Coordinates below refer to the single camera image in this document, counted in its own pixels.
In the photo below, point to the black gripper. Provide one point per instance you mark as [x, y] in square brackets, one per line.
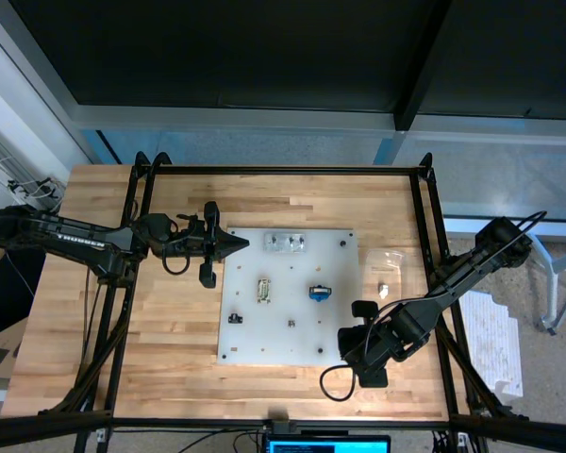
[212, 236]
[372, 349]

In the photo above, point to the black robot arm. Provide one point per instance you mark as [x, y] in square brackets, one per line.
[457, 277]
[75, 238]

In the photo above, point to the blue connector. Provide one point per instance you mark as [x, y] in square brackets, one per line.
[320, 293]

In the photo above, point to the beige rectangular connector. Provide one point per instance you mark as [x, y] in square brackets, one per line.
[263, 290]

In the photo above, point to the white connector housing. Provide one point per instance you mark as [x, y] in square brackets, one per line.
[383, 290]

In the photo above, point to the white taskboard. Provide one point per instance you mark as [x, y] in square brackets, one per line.
[292, 283]

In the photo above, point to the aluminium block with screws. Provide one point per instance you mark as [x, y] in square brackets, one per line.
[285, 242]

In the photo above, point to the small black clamp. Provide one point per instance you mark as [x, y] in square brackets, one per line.
[236, 318]

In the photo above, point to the clear plastic tub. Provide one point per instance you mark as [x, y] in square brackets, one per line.
[387, 264]

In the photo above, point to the laptop screen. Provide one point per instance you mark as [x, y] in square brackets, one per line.
[325, 446]

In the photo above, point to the white foam block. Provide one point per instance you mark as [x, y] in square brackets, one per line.
[493, 344]

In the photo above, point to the grey metal stand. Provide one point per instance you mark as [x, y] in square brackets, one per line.
[550, 307]

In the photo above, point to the cardboard box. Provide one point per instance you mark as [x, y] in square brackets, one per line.
[2, 337]

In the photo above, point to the black aluminium frame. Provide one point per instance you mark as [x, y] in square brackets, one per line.
[283, 170]

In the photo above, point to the small black table-edge camera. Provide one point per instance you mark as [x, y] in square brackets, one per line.
[280, 426]

